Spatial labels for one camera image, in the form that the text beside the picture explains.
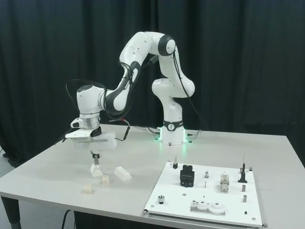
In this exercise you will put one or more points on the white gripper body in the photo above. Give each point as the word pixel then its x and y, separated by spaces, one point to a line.
pixel 104 142

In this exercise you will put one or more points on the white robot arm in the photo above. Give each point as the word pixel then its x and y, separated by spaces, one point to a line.
pixel 170 105

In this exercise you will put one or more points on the long white peg holder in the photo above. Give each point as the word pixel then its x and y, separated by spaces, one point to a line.
pixel 122 174
pixel 96 172

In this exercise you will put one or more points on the small cream plug holder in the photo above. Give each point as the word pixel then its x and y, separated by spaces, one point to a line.
pixel 105 179
pixel 87 189

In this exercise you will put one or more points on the black box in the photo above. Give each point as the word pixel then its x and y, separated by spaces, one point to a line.
pixel 107 220

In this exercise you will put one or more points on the white task board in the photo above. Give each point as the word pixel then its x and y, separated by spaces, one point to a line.
pixel 171 190

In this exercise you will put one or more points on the black D-SUB plug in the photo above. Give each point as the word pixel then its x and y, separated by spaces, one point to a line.
pixel 186 178

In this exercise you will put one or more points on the black table leg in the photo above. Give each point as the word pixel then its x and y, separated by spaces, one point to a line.
pixel 10 212

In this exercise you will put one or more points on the metal BNC plug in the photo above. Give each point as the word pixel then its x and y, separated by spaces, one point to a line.
pixel 206 174

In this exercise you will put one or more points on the white medium gear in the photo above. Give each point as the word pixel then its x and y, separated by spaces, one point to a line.
pixel 203 206

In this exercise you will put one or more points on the black curtains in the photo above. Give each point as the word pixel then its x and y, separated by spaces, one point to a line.
pixel 35 47

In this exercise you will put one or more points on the pale connector block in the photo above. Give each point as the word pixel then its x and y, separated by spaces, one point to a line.
pixel 224 183

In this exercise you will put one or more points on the white large gear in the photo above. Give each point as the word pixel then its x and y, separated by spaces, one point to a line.
pixel 217 207

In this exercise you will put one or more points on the black upright plug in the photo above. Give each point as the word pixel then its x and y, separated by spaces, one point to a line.
pixel 243 176

